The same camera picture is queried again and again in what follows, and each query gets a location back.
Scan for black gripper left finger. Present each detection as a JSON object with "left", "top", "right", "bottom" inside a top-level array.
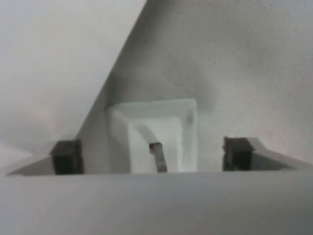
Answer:
[{"left": 6, "top": 139, "right": 85, "bottom": 175}]

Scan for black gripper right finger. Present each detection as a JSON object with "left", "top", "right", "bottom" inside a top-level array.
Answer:
[{"left": 221, "top": 136, "right": 313, "bottom": 172}]

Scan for white peg holder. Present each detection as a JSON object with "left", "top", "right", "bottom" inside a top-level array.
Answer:
[{"left": 105, "top": 97, "right": 198, "bottom": 174}]

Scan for thin metal square peg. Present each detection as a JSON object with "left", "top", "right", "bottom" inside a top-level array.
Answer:
[{"left": 148, "top": 141, "right": 168, "bottom": 173}]

